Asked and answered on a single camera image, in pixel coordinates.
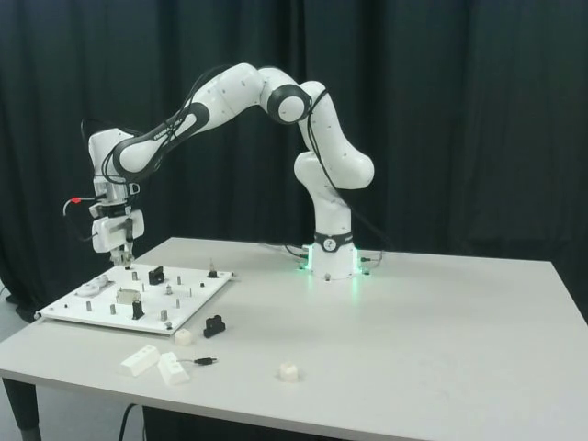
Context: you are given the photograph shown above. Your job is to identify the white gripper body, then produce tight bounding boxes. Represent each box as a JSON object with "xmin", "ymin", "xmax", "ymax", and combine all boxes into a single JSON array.
[{"xmin": 91, "ymin": 209, "xmax": 147, "ymax": 254}]

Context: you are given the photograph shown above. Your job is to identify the white task board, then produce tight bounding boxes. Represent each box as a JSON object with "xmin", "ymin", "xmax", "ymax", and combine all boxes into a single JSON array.
[{"xmin": 35, "ymin": 263, "xmax": 239, "ymax": 334}]

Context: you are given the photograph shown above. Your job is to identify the white holder with holes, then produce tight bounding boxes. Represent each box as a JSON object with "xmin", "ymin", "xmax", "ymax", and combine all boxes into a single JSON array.
[
  {"xmin": 156, "ymin": 352, "xmax": 191, "ymax": 385},
  {"xmin": 120, "ymin": 346, "xmax": 160, "ymax": 377}
]

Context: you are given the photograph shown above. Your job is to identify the black D-SUB plug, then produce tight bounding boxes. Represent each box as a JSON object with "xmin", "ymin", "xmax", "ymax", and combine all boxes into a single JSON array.
[{"xmin": 202, "ymin": 315, "xmax": 228, "ymax": 339}]

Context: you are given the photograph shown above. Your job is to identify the black table leg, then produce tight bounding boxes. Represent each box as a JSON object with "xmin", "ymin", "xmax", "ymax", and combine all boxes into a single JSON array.
[{"xmin": 1, "ymin": 378, "xmax": 40, "ymax": 441}]

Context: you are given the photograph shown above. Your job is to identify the black curtains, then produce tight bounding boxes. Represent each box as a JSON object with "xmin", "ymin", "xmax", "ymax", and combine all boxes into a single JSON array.
[{"xmin": 0, "ymin": 0, "xmax": 588, "ymax": 323}]

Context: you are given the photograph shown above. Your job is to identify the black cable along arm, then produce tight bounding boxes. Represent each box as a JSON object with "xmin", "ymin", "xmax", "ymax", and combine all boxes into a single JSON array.
[{"xmin": 79, "ymin": 64, "xmax": 391, "ymax": 252}]

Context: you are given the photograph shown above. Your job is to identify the black cable under table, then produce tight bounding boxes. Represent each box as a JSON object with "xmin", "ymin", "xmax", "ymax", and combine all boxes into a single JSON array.
[{"xmin": 119, "ymin": 402, "xmax": 145, "ymax": 441}]

